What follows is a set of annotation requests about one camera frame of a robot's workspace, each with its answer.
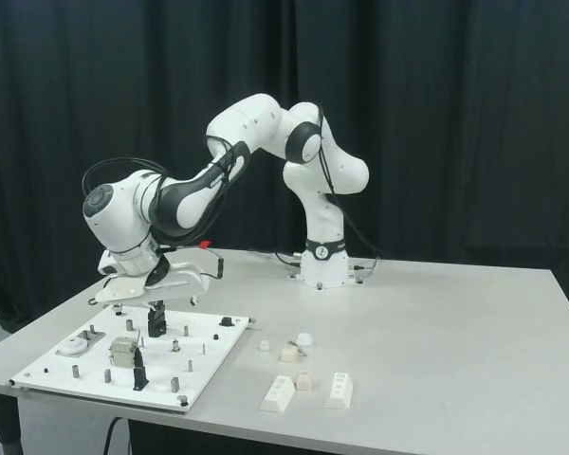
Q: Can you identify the black cable bundle on forearm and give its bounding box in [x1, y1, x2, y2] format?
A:
[82, 136, 248, 247]

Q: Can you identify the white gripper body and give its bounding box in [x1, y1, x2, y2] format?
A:
[141, 258, 213, 300]

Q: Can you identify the long black arm cable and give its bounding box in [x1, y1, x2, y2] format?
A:
[315, 101, 383, 263]

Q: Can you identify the black cable at arm foot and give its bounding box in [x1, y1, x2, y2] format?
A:
[273, 249, 305, 268]

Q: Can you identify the narrow white holder with holes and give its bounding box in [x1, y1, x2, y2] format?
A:
[322, 372, 355, 410]

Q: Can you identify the grey cable at arm foot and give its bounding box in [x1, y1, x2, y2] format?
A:
[353, 257, 381, 277]

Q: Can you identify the white task board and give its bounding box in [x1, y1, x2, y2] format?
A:
[8, 304, 257, 414]

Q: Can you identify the black curtain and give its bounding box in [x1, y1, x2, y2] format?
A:
[0, 0, 569, 333]

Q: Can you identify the wide white holder with holes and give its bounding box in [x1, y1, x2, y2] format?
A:
[259, 373, 297, 415]

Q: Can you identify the black D-SUB plug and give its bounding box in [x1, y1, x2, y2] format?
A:
[146, 302, 167, 338]

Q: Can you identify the tall black plug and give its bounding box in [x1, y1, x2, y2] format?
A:
[131, 348, 150, 392]

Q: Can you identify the dark table leg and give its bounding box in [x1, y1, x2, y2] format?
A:
[0, 389, 21, 455]

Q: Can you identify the black cable under table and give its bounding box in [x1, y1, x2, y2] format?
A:
[105, 415, 132, 455]

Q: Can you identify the white large gear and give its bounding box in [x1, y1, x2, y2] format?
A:
[56, 338, 89, 358]

